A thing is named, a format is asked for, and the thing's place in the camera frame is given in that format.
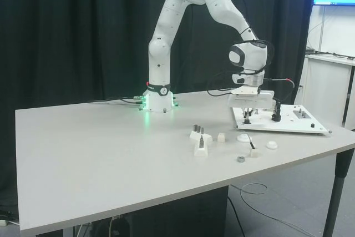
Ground white cabinet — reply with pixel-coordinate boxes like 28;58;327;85
293;52;355;132

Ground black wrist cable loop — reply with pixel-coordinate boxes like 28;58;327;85
206;71;245;95

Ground long white peg holder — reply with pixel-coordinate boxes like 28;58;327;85
189;129;213;142

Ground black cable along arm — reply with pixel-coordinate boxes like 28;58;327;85
163;0;274;54

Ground grey floor cable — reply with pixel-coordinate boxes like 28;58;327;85
230;182;333;230

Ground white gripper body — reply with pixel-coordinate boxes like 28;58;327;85
227;90;277;109

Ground black floor cable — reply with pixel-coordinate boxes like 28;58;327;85
226;195;252;237

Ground black base cable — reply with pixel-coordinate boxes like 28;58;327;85
91;95;145;105

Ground white task board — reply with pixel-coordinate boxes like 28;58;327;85
231;100;333;137

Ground black curtain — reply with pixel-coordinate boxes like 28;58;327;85
0;0;320;223

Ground black table leg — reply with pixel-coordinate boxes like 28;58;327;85
323;148;355;237

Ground white single peg holder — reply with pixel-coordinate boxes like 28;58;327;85
192;141;211;162

